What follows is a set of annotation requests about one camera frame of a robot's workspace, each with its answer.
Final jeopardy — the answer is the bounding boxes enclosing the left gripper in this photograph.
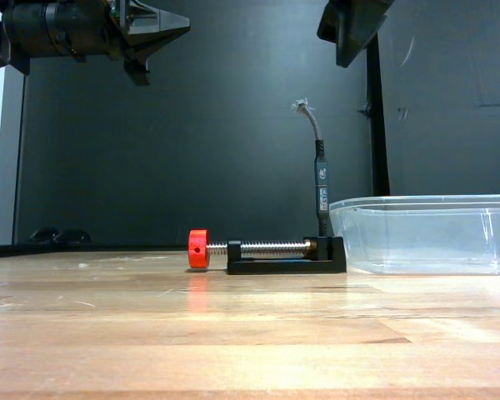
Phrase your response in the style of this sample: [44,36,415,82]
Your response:
[106,0,191,87]

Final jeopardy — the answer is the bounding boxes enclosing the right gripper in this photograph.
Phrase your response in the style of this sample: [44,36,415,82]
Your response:
[316,0,398,69]

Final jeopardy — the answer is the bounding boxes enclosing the clear plastic container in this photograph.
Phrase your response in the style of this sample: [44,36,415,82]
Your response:
[328,192,500,278]

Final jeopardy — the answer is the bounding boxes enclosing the black clamp with red knob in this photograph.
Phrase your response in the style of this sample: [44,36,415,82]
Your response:
[187,227,348,277]

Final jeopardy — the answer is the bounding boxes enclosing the short black cable frayed end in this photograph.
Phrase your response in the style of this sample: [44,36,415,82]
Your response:
[290,96,332,239]

